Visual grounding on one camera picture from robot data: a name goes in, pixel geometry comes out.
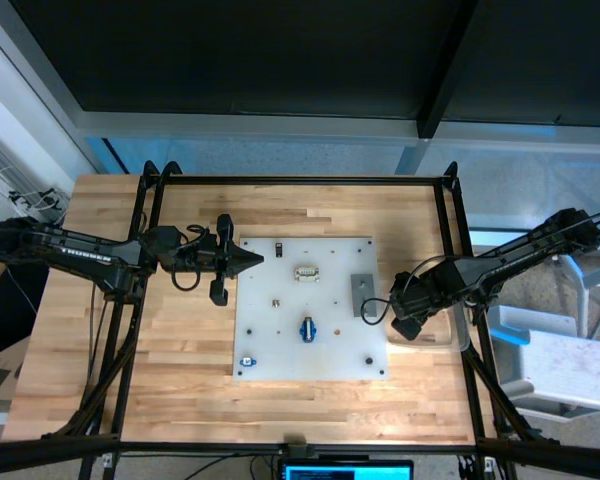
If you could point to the grey chair frame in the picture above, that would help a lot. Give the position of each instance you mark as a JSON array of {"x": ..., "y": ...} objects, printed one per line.
[{"x": 582, "y": 300}]

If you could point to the grey metal plate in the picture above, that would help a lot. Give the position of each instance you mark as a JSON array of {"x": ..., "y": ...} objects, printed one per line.
[{"x": 362, "y": 302}]

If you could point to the white step stool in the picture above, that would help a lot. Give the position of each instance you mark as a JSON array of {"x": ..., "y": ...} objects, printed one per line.
[{"x": 570, "y": 360}]

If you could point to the black table level camera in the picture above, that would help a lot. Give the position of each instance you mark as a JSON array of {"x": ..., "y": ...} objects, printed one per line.
[{"x": 296, "y": 445}]

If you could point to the blue square mount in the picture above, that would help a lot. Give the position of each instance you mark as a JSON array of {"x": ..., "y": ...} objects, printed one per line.
[{"x": 240, "y": 361}]

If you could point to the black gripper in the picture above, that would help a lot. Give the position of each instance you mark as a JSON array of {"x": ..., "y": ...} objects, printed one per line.
[
  {"x": 223, "y": 260},
  {"x": 415, "y": 300}
]

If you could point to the beige connector housing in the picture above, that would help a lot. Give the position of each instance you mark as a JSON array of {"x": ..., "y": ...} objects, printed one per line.
[{"x": 307, "y": 274}]

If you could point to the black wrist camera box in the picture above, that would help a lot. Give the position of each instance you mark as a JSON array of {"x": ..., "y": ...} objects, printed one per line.
[{"x": 406, "y": 331}]

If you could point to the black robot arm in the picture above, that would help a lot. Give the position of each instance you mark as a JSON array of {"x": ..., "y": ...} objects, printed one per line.
[
  {"x": 80, "y": 252},
  {"x": 505, "y": 260}
]

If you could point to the white taskboard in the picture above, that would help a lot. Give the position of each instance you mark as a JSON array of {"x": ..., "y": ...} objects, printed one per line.
[{"x": 280, "y": 350}]

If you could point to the clear plastic tub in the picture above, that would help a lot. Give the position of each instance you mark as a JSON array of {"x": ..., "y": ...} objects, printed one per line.
[{"x": 462, "y": 340}]

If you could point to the black metal frame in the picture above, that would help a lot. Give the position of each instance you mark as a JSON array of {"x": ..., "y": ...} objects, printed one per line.
[{"x": 280, "y": 180}]

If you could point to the blue round connector mount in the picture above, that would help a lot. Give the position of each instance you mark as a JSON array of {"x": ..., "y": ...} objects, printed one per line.
[{"x": 300, "y": 332}]

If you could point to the small black connector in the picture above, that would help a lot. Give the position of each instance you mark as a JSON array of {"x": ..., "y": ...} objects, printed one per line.
[{"x": 278, "y": 249}]

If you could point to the cardboard box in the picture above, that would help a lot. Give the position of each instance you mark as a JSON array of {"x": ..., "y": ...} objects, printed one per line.
[{"x": 5, "y": 357}]

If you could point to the laptop screen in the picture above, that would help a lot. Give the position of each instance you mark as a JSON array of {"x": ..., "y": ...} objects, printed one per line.
[{"x": 345, "y": 472}]

